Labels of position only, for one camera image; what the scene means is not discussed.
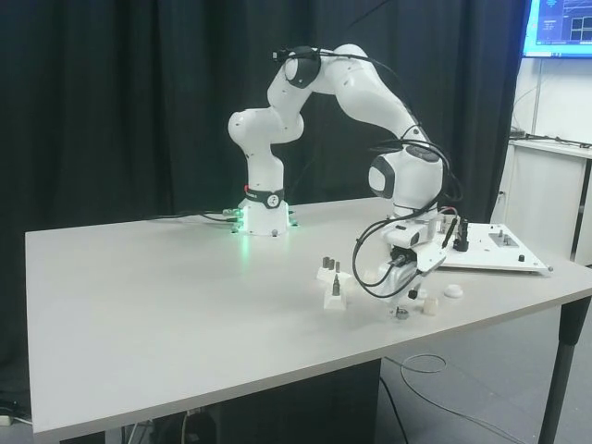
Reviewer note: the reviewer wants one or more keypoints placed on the black curtains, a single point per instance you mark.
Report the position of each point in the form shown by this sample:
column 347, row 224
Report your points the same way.
column 115, row 115

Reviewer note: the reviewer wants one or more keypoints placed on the white peg holder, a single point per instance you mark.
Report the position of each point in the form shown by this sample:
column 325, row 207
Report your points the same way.
column 329, row 274

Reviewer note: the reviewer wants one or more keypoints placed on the white large gear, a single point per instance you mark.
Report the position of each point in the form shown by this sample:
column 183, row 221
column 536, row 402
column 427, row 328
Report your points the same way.
column 453, row 292

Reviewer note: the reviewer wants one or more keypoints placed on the grey table leg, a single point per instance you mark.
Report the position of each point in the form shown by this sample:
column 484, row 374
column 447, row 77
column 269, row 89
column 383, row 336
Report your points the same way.
column 562, row 361

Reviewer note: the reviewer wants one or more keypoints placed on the grey metal plug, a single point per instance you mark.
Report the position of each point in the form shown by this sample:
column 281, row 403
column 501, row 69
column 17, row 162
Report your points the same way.
column 336, row 284

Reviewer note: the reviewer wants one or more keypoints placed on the white cabinet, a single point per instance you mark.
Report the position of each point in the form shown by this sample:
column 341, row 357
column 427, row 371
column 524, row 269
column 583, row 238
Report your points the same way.
column 541, row 194

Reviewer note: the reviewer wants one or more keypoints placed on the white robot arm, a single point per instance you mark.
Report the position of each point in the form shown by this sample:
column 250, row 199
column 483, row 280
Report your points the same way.
column 370, row 97

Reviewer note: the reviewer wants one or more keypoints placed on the white plug holder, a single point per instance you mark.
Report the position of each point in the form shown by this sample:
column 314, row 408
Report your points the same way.
column 336, row 301

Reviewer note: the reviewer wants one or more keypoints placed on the white task board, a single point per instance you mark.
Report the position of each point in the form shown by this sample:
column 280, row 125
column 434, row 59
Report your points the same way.
column 490, row 259

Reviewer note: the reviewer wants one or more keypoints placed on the blue screen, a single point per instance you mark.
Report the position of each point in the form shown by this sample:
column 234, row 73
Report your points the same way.
column 559, row 28

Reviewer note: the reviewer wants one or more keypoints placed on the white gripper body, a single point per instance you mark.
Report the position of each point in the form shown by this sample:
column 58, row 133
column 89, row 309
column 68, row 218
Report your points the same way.
column 398, row 282

